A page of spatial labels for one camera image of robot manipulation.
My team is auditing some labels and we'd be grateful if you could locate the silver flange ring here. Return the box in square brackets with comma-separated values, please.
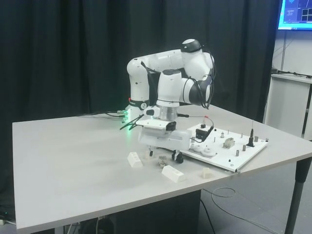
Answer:
[156, 104, 178, 122]

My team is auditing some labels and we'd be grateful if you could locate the white medium gear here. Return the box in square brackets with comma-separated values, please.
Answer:
[190, 143, 204, 154]

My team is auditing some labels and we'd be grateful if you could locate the grey metal plug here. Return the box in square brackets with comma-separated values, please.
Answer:
[156, 156, 169, 168]

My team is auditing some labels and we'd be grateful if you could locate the white cabinet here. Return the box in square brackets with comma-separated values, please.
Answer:
[262, 72, 312, 141]

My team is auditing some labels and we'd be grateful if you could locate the black table cable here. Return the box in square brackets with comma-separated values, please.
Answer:
[81, 110, 129, 118]

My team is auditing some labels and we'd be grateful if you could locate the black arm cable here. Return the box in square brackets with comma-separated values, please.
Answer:
[140, 60, 159, 107]
[181, 43, 217, 110]

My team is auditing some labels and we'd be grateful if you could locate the dark table leg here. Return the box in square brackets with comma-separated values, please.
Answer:
[289, 159, 311, 234]

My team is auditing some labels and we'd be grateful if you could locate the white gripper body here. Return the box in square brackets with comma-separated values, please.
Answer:
[138, 128, 193, 151]

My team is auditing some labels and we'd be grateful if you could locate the blue screen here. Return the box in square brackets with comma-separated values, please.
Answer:
[277, 0, 312, 31]

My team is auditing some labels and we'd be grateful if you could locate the thin black rod with wire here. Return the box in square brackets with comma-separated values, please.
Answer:
[175, 112, 209, 122]

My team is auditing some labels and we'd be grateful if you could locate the black curtain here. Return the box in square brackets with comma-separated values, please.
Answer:
[0, 0, 280, 124]

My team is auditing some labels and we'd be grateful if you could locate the black box under table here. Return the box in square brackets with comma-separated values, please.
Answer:
[104, 188, 203, 234]

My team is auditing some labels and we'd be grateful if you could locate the white large gear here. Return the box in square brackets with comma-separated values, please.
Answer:
[202, 146, 218, 157]

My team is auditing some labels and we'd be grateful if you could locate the white holder with holes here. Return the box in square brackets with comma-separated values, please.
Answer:
[127, 151, 144, 169]

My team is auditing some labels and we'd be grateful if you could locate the black plug with cable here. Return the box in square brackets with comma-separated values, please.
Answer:
[195, 124, 215, 140]

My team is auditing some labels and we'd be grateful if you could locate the white task board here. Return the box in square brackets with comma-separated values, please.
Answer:
[181, 126, 270, 173]

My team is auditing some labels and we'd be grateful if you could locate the flat white mounting plate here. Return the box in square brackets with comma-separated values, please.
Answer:
[140, 119, 177, 134]

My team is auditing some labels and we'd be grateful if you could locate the grey floor cable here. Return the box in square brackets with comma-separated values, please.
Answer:
[201, 186, 269, 234]

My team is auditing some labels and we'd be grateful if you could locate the long white holder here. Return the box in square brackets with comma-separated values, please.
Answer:
[161, 164, 186, 183]

